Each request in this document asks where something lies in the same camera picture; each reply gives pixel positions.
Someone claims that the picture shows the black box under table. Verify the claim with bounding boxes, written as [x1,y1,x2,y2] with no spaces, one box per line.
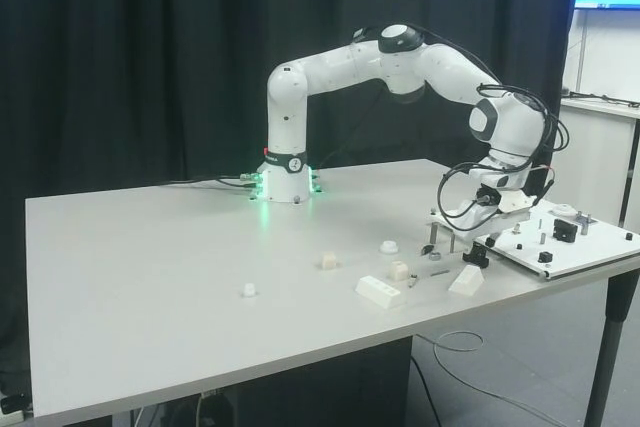
[219,335,417,427]

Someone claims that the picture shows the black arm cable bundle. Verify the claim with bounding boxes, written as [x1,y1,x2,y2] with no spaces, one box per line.
[349,24,571,234]

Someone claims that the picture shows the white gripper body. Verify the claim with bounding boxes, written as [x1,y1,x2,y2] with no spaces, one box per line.
[447,196,533,243]

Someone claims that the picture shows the black floor cable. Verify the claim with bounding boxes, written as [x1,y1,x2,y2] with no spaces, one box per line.
[410,355,454,427]

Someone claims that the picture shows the black base cables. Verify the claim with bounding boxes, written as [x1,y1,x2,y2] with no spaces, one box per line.
[167,173,265,194]

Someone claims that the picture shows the black curtains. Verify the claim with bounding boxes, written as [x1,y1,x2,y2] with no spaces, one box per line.
[0,0,587,398]

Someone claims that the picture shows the white long holder with holes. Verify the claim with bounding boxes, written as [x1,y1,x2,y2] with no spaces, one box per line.
[354,274,407,309]

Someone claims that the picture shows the white task board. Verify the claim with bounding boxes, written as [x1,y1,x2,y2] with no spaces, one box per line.
[428,199,640,281]

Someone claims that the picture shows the white wedge holder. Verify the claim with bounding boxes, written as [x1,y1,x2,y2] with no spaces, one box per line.
[448,266,486,296]

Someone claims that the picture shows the black table leg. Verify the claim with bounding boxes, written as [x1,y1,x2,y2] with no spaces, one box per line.
[583,270,640,427]

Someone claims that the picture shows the white cabinet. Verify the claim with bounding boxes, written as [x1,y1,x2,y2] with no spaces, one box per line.
[558,94,640,228]

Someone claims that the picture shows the black D-SUB plug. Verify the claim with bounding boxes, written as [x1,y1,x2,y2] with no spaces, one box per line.
[463,242,490,268]

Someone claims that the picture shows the white power strip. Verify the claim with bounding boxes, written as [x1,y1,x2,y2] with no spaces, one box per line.
[0,393,27,424]

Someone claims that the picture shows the grey floor cable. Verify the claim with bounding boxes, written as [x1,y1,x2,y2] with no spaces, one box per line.
[431,330,590,427]

